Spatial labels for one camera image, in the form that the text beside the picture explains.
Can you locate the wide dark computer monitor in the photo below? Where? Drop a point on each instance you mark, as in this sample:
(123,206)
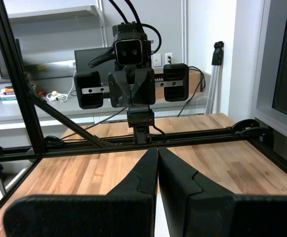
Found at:
(81,61)

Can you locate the white wall shelf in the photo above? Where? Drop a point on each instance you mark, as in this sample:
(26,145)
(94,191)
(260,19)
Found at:
(47,16)

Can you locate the folded tripod with black head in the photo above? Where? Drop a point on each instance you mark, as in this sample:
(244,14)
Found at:
(216,81)

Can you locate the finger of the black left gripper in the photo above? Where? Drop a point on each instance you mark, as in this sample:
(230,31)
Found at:
(118,89)
(145,86)

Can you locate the grey office desk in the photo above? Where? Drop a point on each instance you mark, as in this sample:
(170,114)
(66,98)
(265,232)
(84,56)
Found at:
(0,109)

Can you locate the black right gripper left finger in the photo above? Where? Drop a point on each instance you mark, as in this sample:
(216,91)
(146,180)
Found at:
(123,212)

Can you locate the white wall outlet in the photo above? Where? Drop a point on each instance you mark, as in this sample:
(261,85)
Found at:
(168,58)
(157,60)

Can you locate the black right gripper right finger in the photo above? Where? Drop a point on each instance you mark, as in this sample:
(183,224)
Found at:
(207,212)

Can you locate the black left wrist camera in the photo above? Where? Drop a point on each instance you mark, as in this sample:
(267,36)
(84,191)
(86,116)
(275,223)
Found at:
(129,51)

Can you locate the stack of books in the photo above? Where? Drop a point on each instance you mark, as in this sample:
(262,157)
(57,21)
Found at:
(8,95)

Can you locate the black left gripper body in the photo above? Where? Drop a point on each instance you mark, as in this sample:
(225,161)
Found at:
(89,98)

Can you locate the black aluminium table frame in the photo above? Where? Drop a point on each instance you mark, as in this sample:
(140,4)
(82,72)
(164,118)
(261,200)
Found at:
(12,61)

